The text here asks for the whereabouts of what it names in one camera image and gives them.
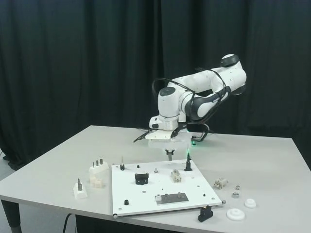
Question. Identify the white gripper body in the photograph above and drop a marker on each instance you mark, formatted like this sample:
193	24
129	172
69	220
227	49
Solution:
177	143

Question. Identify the large metal square peg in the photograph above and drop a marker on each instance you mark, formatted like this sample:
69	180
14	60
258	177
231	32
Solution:
169	157

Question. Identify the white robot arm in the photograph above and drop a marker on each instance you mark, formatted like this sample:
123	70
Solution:
170	102

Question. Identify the white long peg holder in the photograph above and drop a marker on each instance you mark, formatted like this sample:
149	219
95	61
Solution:
98	169

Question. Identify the small metal square peg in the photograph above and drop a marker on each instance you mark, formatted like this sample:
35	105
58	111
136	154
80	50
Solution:
79	185

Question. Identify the white short peg holder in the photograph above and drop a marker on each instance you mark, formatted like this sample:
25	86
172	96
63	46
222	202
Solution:
80	193

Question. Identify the white task board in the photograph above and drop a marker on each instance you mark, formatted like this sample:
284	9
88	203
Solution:
150	191

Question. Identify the white small gear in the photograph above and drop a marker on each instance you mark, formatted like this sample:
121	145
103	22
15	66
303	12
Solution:
158	198

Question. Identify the beige rectangular plug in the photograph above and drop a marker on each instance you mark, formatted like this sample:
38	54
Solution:
220	183

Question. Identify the black D-SUB plug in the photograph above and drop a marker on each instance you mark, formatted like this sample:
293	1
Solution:
205	214

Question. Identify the cream plug holder block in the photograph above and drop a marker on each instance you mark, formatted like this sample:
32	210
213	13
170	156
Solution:
92	179
99	184

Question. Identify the black under-table panel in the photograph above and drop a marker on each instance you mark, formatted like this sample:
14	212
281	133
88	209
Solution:
121	225

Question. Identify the white large gear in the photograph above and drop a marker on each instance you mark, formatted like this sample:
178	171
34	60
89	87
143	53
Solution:
235	214

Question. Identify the white medium gear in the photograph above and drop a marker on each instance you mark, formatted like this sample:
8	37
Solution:
250	203

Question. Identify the black curtains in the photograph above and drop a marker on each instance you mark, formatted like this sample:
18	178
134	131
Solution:
48	48

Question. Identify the dark grey table leg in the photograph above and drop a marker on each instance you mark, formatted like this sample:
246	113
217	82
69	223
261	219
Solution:
11	216

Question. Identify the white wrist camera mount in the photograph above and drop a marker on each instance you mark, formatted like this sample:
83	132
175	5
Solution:
159	136

